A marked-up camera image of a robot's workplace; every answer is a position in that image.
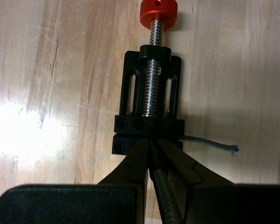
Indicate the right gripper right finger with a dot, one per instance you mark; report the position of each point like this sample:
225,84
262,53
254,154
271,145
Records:
224,203

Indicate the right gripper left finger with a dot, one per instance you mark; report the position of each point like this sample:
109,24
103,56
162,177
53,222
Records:
84,203

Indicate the black vise with red knob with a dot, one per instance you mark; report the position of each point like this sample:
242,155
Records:
128,126

